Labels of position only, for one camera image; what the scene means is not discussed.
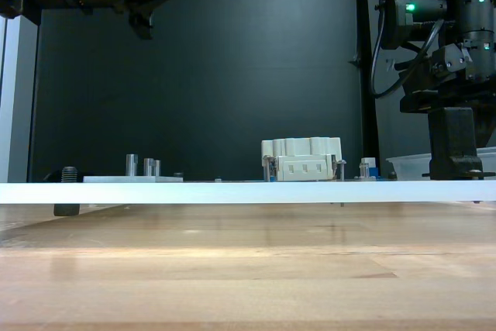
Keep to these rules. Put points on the small silver clamp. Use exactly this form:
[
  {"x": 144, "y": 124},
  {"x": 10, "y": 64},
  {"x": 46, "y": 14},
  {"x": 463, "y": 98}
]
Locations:
[{"x": 364, "y": 170}]

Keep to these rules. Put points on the black metal frame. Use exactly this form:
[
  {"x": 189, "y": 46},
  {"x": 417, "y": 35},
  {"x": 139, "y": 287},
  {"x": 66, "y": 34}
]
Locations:
[{"x": 368, "y": 114}]

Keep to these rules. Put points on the black USB socket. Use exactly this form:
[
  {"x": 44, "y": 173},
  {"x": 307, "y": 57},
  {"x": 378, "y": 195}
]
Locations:
[{"x": 451, "y": 141}]

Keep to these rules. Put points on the clear plastic tub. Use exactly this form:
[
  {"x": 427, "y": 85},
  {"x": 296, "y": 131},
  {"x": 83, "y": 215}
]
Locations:
[{"x": 407, "y": 168}]

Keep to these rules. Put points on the beige rectangular connector housing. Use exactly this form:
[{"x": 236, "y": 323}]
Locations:
[{"x": 302, "y": 147}]

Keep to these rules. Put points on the white task board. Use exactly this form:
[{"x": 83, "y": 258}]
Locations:
[{"x": 232, "y": 193}]

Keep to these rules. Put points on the small blue white connector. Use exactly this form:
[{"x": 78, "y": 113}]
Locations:
[{"x": 371, "y": 162}]

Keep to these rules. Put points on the silver metal peg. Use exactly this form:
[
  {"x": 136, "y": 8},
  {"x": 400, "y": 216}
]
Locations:
[
  {"x": 157, "y": 168},
  {"x": 132, "y": 164},
  {"x": 148, "y": 167}
]

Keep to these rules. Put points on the grey metal plate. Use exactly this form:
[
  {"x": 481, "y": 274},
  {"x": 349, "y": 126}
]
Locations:
[{"x": 116, "y": 179}]

